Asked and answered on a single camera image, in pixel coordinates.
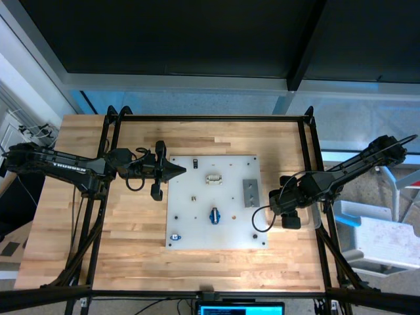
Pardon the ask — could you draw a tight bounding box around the grey metal peg block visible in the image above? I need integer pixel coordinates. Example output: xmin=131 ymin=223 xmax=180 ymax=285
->
xmin=242 ymin=178 xmax=261 ymax=208

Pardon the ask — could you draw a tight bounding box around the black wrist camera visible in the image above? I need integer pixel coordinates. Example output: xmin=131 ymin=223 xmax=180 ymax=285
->
xmin=268 ymin=191 xmax=284 ymax=215

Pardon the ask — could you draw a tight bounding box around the white cable bundle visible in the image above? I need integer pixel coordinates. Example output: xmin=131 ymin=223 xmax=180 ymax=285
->
xmin=18 ymin=123 xmax=56 ymax=142

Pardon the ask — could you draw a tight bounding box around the black window pillar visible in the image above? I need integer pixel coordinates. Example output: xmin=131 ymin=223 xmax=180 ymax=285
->
xmin=287 ymin=0 xmax=327 ymax=92

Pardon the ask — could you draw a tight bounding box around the white taskboard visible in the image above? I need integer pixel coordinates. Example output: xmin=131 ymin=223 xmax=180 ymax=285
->
xmin=165 ymin=154 xmax=269 ymax=251

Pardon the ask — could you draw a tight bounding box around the clear plastic tub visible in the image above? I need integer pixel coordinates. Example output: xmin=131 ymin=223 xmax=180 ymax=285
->
xmin=266 ymin=192 xmax=322 ymax=230

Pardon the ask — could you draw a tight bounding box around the white step stool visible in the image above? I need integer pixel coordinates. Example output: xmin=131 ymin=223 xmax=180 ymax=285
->
xmin=333 ymin=157 xmax=420 ymax=280

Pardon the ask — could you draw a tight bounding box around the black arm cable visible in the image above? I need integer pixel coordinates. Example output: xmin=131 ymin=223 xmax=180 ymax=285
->
xmin=125 ymin=146 xmax=149 ymax=192
xmin=251 ymin=169 xmax=311 ymax=233

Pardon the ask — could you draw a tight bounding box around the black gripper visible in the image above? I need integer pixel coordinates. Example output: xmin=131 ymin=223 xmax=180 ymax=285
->
xmin=280 ymin=211 xmax=301 ymax=230
xmin=150 ymin=140 xmax=187 ymax=201

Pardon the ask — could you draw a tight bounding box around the laptop screen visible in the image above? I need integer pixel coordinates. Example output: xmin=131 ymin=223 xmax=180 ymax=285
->
xmin=196 ymin=301 xmax=285 ymax=315

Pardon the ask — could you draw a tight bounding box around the black aluminium frame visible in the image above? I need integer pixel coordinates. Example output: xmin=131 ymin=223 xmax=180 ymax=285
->
xmin=0 ymin=104 xmax=420 ymax=315

